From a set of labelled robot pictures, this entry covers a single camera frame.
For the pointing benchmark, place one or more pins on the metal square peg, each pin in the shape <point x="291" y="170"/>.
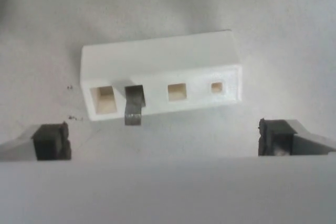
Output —
<point x="133" y="106"/>

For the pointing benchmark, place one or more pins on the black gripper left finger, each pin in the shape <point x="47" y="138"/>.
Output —
<point x="50" y="142"/>

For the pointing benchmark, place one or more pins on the white square peg holder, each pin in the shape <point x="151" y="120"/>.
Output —
<point x="162" y="77"/>

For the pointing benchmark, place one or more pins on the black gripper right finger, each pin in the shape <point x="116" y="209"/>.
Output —
<point x="275" y="140"/>

